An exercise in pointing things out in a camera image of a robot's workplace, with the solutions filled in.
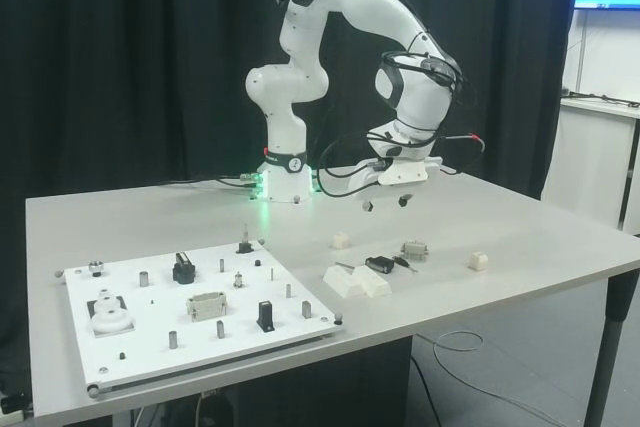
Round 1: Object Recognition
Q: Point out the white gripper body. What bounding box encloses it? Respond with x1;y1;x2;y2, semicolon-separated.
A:
347;156;444;198

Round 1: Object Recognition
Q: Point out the flat white mounting plate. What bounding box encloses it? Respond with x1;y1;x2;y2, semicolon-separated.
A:
377;159;430;185

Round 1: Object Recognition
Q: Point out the beige waterproof plug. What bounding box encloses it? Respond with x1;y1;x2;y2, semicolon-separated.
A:
401;240;432;261

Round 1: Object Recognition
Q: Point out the black D-SUB plug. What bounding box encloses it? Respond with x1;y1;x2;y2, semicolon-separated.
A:
364;255;396;276

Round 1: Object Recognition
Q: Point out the long white holder with holes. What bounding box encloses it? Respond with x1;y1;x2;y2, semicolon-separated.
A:
352;269;392;299
322;266;369;298

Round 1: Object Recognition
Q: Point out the black USB plug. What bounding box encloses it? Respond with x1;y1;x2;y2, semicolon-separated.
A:
255;300;276;333

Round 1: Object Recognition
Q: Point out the white cabinet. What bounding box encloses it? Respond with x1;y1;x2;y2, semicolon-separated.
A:
542;91;640;237

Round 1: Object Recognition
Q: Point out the white task board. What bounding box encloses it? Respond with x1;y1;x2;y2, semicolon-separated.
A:
53;239;347;401

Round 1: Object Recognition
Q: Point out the dark table leg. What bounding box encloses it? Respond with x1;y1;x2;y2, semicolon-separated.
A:
583;274;626;427

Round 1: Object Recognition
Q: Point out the black curtain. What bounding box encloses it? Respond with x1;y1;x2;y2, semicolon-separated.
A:
0;0;584;268

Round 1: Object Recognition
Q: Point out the white large gear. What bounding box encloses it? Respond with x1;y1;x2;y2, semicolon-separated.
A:
92;310;136;337

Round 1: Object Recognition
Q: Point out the black looped wrist cable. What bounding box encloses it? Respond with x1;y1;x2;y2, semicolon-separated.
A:
319;130;401;197

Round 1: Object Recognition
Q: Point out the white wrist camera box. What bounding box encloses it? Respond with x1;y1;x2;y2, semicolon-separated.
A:
372;142;404;161

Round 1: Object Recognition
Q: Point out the black cable at arm foot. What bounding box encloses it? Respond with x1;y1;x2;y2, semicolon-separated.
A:
214;174;261;189

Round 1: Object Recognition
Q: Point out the grey floor cable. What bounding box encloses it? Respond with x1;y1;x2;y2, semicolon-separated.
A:
432;330;640;427

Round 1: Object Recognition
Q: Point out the black floor cable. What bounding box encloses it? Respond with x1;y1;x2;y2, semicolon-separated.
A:
409;356;451;427

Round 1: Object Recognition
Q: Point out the black cable on cabinet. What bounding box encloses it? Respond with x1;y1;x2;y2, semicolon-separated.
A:
559;89;640;111

